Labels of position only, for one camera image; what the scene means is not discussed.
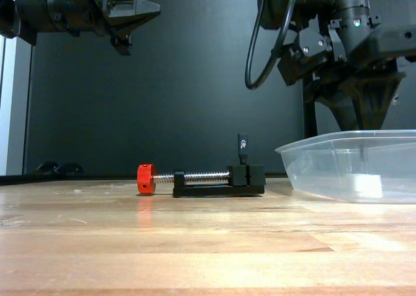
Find black USB-C socket adapter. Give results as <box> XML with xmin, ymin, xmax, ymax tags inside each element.
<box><xmin>236</xmin><ymin>133</ymin><xmax>250</xmax><ymax>166</ymax></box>

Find clear plastic tub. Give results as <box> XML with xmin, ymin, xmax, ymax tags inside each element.
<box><xmin>274</xmin><ymin>129</ymin><xmax>416</xmax><ymax>205</ymax></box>

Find small white block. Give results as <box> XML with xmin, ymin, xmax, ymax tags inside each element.
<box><xmin>353</xmin><ymin>174</ymin><xmax>383</xmax><ymax>198</ymax></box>

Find black vise with red knob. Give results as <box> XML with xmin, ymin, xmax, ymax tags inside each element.
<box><xmin>136</xmin><ymin>163</ymin><xmax>266</xmax><ymax>198</ymax></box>

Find black wall column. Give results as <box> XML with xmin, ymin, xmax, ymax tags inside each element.
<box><xmin>303</xmin><ymin>76</ymin><xmax>319</xmax><ymax>138</ymax></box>

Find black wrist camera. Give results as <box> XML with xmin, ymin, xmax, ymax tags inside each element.
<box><xmin>277</xmin><ymin>27</ymin><xmax>333</xmax><ymax>88</ymax></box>

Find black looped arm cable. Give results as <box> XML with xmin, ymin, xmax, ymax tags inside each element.
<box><xmin>244</xmin><ymin>0</ymin><xmax>297</xmax><ymax>90</ymax></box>

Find black aluminium frame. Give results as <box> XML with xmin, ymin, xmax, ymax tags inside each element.
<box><xmin>0</xmin><ymin>173</ymin><xmax>293</xmax><ymax>187</ymax></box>

